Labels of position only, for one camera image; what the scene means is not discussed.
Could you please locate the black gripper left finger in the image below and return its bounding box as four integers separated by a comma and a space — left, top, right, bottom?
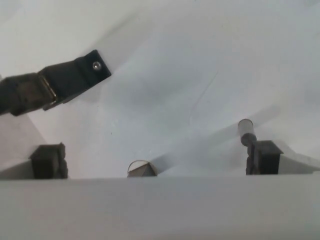
0, 142, 69, 180

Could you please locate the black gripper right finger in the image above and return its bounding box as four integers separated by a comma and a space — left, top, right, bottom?
246, 140, 320, 176

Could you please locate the metal round peg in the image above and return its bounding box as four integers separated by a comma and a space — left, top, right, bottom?
238, 119, 258, 148

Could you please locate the metal square peg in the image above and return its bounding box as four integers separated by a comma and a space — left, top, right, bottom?
126, 159, 159, 179

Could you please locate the black USB plug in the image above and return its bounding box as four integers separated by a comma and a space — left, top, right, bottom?
0, 71, 58, 117

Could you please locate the white task board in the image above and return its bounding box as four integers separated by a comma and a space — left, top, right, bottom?
0, 0, 320, 180

